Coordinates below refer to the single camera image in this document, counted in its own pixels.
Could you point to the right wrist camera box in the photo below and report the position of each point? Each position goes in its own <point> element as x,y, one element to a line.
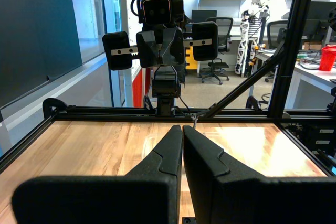
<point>157,9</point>

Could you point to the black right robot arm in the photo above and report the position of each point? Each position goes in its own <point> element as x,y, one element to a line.
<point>166,87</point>

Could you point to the white lattice robot stand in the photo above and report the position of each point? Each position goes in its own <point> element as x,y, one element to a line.
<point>242,32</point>

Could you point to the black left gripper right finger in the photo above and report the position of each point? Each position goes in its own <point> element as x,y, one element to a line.
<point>249,200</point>

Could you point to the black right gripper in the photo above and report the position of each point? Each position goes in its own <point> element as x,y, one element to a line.
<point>118,61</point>

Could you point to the black computer monitor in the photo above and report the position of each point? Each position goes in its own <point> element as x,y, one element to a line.
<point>324,14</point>
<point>204,15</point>

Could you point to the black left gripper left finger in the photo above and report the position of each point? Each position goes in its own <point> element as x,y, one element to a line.
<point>105,197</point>

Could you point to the black office chair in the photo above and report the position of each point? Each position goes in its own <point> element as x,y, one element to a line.
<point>275,32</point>
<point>225,23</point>

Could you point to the yellow cabinet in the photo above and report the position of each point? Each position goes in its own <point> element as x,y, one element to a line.
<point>190,64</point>

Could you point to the black aluminium frame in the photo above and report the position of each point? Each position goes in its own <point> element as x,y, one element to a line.
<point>290,51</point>

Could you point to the red plastic cup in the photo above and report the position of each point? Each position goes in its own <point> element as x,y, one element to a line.
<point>327,58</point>

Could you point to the cardboard box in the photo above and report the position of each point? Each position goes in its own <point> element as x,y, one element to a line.
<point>313,46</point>

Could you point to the black curved frame bracket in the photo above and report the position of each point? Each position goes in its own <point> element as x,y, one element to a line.
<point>252,100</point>
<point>53,102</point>

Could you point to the black controller box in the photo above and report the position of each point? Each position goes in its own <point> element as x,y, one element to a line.
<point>315,134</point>

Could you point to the white desk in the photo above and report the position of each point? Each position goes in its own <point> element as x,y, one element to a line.
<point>315,75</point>

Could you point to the red cabinet panel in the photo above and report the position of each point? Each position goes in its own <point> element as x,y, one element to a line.
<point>137,87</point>

